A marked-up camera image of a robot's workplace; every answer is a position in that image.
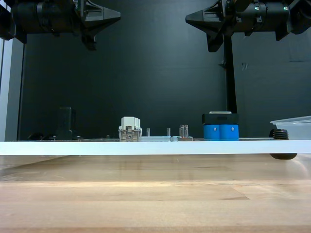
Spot small metal connector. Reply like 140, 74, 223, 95
178, 124, 194, 142

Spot grey rectangular connector housing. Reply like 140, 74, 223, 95
118, 116, 143, 143

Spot small black clamp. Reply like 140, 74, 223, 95
55, 106, 81, 141

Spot black threaded knob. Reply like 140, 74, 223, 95
274, 128, 290, 141

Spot clear plastic tub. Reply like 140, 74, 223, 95
270, 116, 311, 141

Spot aluminium socket block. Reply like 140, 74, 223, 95
140, 135, 179, 143

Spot white task board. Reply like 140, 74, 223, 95
0, 135, 311, 156

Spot black rubber board foot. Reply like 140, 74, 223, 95
269, 152, 298, 160

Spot black aluminium frame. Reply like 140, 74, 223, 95
220, 33, 238, 115

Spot blue black D-sub connector mount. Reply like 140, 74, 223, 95
202, 111, 241, 141

